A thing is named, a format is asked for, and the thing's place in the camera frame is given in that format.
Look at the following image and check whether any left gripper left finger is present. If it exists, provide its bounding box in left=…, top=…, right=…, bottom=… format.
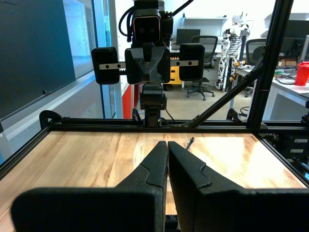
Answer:
left=10, top=141, right=169, bottom=232

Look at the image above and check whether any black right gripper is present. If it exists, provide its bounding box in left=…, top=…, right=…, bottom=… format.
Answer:
left=91, top=43, right=206, bottom=85

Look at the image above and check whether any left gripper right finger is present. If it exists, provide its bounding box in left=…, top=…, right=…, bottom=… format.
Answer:
left=168, top=141, right=309, bottom=232

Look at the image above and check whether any black plug with braided cable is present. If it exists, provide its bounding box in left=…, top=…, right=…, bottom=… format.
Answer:
left=185, top=137, right=196, bottom=151

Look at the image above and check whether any clear plastic container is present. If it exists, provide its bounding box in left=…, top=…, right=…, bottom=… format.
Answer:
left=132, top=138, right=208, bottom=176

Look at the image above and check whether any yellow drawer cabinet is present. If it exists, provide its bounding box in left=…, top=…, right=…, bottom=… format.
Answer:
left=169, top=66, right=181, bottom=85

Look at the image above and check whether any black computer monitor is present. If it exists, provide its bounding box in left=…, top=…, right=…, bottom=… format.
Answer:
left=176, top=29, right=201, bottom=46

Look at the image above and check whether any black office chair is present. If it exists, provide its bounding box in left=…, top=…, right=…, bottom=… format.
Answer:
left=244, top=38, right=267, bottom=98
left=186, top=35, right=219, bottom=102

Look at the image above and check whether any white lattice robot structure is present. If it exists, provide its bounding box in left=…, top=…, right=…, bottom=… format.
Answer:
left=215, top=13, right=253, bottom=92

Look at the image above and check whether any white office desk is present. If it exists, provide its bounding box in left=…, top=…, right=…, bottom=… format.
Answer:
left=238, top=67, right=309, bottom=122

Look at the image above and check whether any red plastic jug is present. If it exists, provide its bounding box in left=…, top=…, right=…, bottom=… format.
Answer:
left=294, top=61, right=309, bottom=87

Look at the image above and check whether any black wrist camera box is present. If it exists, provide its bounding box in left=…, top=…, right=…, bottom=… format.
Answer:
left=132, top=8, right=162, bottom=44

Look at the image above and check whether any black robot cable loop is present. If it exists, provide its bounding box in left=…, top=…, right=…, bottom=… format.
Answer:
left=118, top=5, right=135, bottom=44

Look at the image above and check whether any black aluminium frame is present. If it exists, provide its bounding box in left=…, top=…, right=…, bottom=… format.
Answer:
left=0, top=0, right=309, bottom=189

